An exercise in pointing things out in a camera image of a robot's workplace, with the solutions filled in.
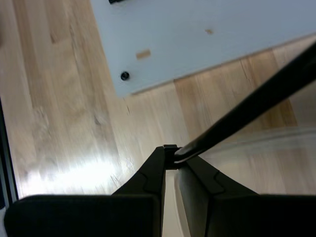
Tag black USB connector with cable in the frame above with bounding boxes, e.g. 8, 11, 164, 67
163, 40, 316, 171

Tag white board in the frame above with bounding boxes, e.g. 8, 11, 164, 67
89, 0, 316, 98

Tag black table edge rail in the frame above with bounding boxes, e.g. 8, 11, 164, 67
0, 96, 20, 210

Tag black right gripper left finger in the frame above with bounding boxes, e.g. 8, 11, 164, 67
3, 146, 166, 237

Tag clear plastic tub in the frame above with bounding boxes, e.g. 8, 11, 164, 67
202, 125, 316, 196

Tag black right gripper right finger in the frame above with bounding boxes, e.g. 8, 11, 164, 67
177, 155, 316, 237

